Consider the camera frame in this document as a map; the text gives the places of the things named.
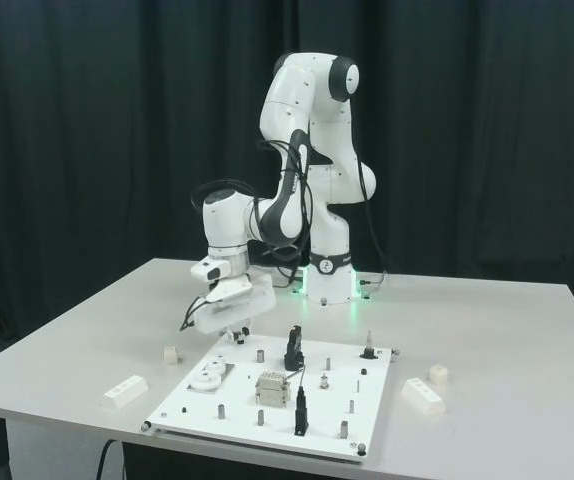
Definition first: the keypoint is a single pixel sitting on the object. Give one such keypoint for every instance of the metal BNC plug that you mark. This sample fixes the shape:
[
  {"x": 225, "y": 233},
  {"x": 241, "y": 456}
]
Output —
[{"x": 323, "y": 381}]

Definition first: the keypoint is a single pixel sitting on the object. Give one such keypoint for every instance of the small white holder block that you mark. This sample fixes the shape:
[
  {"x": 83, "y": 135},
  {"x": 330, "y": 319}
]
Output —
[
  {"x": 441, "y": 374},
  {"x": 173, "y": 355}
]

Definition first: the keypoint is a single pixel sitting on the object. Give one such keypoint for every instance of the black USB plug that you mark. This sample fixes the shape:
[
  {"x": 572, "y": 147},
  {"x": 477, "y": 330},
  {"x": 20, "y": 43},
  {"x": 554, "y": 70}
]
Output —
[{"x": 301, "y": 415}]

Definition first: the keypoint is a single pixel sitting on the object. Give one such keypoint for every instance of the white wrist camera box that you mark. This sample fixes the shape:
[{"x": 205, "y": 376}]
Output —
[{"x": 207, "y": 272}]

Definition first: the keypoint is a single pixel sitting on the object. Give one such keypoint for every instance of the black D-SUB plug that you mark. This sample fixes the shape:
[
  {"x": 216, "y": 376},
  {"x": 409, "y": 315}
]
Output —
[{"x": 294, "y": 347}]

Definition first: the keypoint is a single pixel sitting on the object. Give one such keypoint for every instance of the beige rectangular connector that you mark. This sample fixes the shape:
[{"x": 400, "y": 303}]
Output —
[{"x": 269, "y": 390}]

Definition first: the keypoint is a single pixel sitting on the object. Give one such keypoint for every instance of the metal waterproof plug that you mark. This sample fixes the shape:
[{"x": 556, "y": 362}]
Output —
[{"x": 368, "y": 342}]

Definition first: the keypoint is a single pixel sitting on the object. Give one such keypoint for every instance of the long white peg holder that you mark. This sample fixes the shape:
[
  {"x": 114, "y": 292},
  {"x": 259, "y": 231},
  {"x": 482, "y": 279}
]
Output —
[
  {"x": 424, "y": 396},
  {"x": 126, "y": 391}
]

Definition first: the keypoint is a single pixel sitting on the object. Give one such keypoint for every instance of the black curtain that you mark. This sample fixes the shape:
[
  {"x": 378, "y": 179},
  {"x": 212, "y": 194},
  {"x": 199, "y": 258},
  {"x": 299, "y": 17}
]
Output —
[{"x": 67, "y": 150}]

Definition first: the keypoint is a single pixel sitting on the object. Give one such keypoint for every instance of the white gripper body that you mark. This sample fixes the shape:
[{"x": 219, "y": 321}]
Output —
[{"x": 247, "y": 305}]

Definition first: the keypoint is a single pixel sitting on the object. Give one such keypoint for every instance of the metal square peg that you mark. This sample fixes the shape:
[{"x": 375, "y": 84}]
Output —
[
  {"x": 260, "y": 416},
  {"x": 343, "y": 429}
]

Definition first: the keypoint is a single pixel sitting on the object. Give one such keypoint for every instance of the white task board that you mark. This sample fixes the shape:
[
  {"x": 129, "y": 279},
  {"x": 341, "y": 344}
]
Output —
[{"x": 247, "y": 430}]

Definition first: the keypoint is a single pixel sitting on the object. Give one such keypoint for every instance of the black box under table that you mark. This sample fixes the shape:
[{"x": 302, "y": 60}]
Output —
[{"x": 242, "y": 465}]

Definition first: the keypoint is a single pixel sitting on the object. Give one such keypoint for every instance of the white medium gear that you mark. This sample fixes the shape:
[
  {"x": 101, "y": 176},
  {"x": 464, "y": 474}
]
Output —
[{"x": 213, "y": 371}]

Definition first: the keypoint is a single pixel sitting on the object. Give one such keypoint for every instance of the white large gear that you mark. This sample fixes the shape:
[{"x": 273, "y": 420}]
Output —
[{"x": 203, "y": 383}]

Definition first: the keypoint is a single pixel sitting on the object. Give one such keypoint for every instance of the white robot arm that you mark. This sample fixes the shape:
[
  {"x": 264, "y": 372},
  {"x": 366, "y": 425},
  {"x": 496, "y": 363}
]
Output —
[{"x": 292, "y": 100}]

